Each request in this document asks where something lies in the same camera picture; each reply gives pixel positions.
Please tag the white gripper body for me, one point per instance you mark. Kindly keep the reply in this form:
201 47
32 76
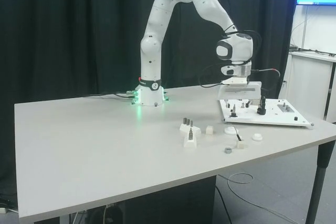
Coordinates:
241 94

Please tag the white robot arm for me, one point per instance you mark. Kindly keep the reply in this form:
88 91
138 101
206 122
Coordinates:
151 51

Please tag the tall black plug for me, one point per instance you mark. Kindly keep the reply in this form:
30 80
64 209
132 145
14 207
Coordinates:
261 107

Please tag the thin black rod red tag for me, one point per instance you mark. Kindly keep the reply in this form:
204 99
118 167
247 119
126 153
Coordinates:
265 70

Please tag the white large gear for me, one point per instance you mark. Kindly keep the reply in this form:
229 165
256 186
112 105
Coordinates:
231 130

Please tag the white task board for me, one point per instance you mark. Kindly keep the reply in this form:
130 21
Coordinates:
275 119

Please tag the white medium gear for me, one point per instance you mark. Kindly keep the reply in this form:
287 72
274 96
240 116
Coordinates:
257 137

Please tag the small white cube holder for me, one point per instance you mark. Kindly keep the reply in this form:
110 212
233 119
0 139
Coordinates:
209 130

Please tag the metal hex nut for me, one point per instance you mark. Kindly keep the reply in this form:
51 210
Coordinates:
227 150

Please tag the tall metal peg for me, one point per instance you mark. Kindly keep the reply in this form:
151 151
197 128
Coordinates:
190 133

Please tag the white cabinet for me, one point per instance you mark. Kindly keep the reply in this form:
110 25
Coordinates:
307 85

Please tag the wide white peg holder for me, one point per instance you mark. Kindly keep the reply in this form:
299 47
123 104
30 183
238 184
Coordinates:
183 127

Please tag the narrow white peg holder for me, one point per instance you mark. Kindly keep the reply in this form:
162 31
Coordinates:
190 143

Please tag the dark grey table leg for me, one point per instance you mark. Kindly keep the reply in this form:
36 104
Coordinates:
321 176

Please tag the black curtain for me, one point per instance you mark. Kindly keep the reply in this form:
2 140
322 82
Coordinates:
65 37

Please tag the white power strip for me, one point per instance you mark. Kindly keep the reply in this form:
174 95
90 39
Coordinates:
2 210

